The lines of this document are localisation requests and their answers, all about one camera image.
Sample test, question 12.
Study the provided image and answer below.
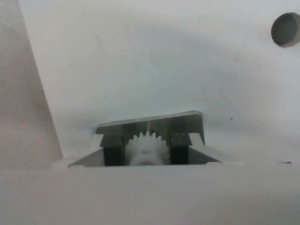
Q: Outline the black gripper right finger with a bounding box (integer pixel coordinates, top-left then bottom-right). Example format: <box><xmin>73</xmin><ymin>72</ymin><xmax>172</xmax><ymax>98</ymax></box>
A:
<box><xmin>170</xmin><ymin>133</ymin><xmax>222</xmax><ymax>165</ymax></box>

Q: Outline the white task board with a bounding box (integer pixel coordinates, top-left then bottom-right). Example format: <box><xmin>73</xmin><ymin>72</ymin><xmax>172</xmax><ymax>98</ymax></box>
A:
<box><xmin>18</xmin><ymin>0</ymin><xmax>300</xmax><ymax>169</ymax></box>

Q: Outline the white small gear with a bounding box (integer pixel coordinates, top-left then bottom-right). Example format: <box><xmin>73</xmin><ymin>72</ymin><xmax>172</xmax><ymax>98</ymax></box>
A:
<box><xmin>126</xmin><ymin>131</ymin><xmax>170</xmax><ymax>166</ymax></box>

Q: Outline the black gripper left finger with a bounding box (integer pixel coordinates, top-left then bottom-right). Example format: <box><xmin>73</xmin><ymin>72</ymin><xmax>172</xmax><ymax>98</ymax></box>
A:
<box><xmin>67</xmin><ymin>134</ymin><xmax>123</xmax><ymax>167</ymax></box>

